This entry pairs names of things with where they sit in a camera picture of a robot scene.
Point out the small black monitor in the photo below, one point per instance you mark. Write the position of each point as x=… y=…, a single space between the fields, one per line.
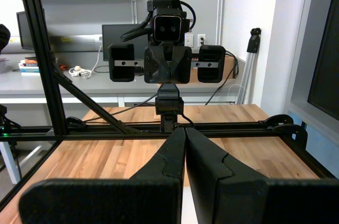
x=21 y=30

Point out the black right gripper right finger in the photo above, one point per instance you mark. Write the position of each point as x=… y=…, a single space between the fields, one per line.
x=238 y=200

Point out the aluminium stand black bracket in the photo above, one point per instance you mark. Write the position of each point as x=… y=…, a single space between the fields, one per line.
x=251 y=41

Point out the white board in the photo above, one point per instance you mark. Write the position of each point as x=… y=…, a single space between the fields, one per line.
x=189 y=208

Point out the white table leg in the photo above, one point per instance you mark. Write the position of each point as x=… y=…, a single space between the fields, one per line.
x=9 y=160

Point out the black chair back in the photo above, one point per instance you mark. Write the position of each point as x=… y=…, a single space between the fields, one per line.
x=4 y=37

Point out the book stack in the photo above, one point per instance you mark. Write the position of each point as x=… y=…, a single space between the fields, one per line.
x=29 y=66

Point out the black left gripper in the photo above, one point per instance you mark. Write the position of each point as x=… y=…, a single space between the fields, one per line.
x=121 y=74

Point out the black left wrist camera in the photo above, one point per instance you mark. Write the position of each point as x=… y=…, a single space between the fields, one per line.
x=168 y=28

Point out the white wall outlet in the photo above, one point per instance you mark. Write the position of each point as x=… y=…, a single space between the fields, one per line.
x=189 y=40
x=201 y=39

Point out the black aluminium frame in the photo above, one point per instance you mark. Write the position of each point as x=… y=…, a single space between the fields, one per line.
x=39 y=49

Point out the black device green light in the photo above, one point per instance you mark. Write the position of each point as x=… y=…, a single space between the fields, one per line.
x=5 y=118

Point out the large black monitor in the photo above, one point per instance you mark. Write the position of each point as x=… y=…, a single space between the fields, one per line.
x=119 y=36

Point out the small orange tool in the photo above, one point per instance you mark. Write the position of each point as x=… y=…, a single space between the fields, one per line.
x=62 y=67

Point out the grey desk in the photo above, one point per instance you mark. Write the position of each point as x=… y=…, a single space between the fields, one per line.
x=79 y=86

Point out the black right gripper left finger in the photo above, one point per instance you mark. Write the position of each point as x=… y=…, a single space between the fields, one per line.
x=132 y=200

